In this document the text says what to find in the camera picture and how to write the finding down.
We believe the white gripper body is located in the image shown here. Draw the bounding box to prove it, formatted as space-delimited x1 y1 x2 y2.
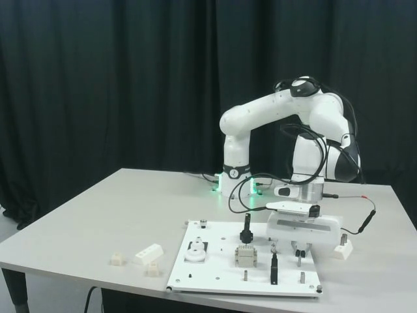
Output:
266 216 342 246

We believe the white peg holder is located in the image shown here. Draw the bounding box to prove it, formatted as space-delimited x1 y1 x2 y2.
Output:
332 241 354 261

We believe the black D-SUB plug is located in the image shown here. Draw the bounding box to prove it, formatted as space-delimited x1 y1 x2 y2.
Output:
239 213 255 245

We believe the grey metal connector block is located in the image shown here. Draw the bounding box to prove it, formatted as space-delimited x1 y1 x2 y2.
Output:
233 245 257 269

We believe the white task board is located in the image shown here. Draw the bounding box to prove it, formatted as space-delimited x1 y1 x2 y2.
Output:
165 220 323 296

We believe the white large gear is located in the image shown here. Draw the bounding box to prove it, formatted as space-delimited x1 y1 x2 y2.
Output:
184 248 207 264

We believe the small white holder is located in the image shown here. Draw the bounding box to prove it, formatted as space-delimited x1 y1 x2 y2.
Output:
110 251 127 267
144 261 163 278

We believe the long white holder with holes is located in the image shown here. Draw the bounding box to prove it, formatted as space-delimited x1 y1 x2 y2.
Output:
132 243 165 266

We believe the black curtain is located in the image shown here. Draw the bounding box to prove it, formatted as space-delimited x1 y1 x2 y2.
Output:
0 0 417 231

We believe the black table leg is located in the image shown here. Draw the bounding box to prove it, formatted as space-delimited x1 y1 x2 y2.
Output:
1 269 29 313

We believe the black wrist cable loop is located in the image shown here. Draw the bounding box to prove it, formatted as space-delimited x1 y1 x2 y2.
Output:
227 171 281 215

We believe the black base cable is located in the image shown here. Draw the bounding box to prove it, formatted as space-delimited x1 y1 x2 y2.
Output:
187 171 222 185

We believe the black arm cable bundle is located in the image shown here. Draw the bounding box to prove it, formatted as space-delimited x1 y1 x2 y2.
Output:
273 76 363 183

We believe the black floor cable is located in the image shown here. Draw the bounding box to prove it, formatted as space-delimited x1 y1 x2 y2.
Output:
85 286 102 313

